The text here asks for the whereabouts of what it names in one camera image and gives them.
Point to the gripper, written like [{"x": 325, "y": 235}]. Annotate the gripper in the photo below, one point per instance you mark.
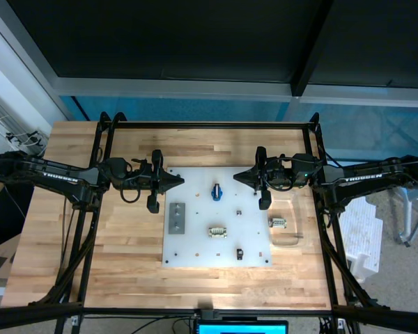
[
  {"x": 264, "y": 181},
  {"x": 155, "y": 184}
]

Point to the clear plastic tub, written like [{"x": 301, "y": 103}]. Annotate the clear plastic tub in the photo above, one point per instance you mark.
[{"x": 285, "y": 238}]

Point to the grey metal plate with pegs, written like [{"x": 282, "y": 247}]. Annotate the grey metal plate with pegs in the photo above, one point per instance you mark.
[{"x": 171, "y": 222}]

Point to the white foam packaging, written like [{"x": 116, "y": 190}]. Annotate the white foam packaging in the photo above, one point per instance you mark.
[{"x": 364, "y": 240}]

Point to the black connector housing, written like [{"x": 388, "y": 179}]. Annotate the black connector housing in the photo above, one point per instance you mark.
[{"x": 240, "y": 254}]

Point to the white taskboard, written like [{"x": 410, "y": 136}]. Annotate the white taskboard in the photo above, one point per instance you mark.
[{"x": 195, "y": 243}]

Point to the beige HAN10E connector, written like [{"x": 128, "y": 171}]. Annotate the beige HAN10E connector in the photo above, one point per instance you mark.
[{"x": 278, "y": 222}]

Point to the black Trossen arm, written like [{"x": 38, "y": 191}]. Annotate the black Trossen arm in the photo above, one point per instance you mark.
[
  {"x": 364, "y": 178},
  {"x": 59, "y": 175}
]

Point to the blue plug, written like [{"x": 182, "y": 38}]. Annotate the blue plug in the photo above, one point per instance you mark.
[{"x": 216, "y": 196}]

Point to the silver metal stand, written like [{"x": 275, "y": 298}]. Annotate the silver metal stand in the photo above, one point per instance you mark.
[{"x": 406, "y": 215}]

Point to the black case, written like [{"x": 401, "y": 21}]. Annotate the black case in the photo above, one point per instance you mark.
[{"x": 0, "y": 215}]

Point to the beige HAN10E base socket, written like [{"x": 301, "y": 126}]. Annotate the beige HAN10E base socket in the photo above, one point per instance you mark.
[{"x": 217, "y": 232}]

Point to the brown cardboard box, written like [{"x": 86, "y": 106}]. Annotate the brown cardboard box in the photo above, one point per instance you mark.
[{"x": 1, "y": 254}]

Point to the black aluminium frame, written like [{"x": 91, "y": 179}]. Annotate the black aluminium frame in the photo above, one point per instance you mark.
[{"x": 209, "y": 124}]

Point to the blue laptop screen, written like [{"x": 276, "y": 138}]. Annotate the blue laptop screen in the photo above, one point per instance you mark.
[{"x": 242, "y": 328}]

